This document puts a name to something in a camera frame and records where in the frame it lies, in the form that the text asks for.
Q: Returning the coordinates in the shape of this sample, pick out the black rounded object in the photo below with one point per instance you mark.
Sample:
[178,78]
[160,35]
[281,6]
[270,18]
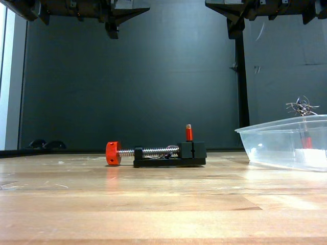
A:
[37,143]
[55,145]

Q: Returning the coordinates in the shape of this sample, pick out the clear plastic tub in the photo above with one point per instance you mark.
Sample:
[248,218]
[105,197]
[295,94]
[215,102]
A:
[270,145]

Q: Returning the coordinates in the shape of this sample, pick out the white foam block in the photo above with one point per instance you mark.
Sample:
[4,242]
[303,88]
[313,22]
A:
[309,155]

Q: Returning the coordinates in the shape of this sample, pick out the black vise hub orange knob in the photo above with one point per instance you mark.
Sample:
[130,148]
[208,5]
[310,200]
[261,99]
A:
[189,153]

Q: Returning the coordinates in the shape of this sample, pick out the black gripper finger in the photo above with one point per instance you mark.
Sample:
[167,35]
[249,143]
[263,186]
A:
[230,9]
[127,14]

